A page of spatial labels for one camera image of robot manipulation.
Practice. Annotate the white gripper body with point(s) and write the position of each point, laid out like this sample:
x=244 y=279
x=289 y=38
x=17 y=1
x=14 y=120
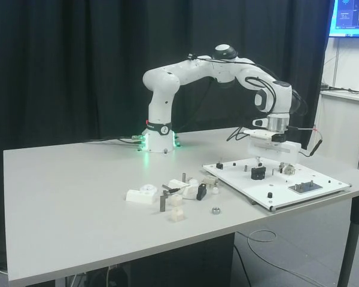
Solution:
x=275 y=151

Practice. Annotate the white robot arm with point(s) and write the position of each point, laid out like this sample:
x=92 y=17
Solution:
x=161 y=89

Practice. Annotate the thick metal round peg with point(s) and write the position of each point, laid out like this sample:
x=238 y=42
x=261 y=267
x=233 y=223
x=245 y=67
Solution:
x=183 y=177

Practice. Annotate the small cream square-hole holder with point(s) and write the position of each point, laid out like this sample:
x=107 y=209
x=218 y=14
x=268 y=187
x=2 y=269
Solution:
x=176 y=201

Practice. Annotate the thin metal round peg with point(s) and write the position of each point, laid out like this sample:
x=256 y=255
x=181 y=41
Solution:
x=171 y=189

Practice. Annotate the cream peg holder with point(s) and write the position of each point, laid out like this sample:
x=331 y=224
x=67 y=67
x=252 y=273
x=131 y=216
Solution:
x=176 y=216

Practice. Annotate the large metal square peg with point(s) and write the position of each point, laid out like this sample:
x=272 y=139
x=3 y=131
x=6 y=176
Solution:
x=163 y=204

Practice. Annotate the flat white mounting plate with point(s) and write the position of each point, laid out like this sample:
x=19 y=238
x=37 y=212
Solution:
x=257 y=134

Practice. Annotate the thin black rod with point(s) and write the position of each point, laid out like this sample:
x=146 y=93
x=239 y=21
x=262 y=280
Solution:
x=314 y=147

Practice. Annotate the white task board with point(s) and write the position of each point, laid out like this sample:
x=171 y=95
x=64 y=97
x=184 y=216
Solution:
x=311 y=182

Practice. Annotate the white cabinet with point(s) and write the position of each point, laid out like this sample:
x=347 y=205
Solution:
x=341 y=128

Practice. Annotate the white small gear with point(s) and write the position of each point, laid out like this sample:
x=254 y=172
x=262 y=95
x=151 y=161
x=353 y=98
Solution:
x=215 y=191

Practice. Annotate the metal D-SUB connector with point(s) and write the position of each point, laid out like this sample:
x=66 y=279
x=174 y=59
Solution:
x=209 y=182

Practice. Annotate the black D-SUB plug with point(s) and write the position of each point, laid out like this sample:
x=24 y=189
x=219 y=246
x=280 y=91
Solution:
x=202 y=191

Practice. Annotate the metal nut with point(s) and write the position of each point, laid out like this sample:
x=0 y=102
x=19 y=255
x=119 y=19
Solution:
x=215 y=210

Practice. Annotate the white medium gear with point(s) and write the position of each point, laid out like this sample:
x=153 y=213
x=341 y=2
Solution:
x=192 y=182

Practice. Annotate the black table leg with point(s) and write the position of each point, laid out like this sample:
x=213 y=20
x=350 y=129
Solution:
x=354 y=239

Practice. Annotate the white large gear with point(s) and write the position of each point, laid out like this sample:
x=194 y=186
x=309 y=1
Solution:
x=146 y=189

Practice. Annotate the large white holder block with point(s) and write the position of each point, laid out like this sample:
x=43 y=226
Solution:
x=137 y=196

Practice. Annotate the blue screen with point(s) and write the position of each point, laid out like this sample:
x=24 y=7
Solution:
x=351 y=18

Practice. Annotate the black curtain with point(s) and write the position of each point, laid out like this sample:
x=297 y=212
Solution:
x=77 y=59

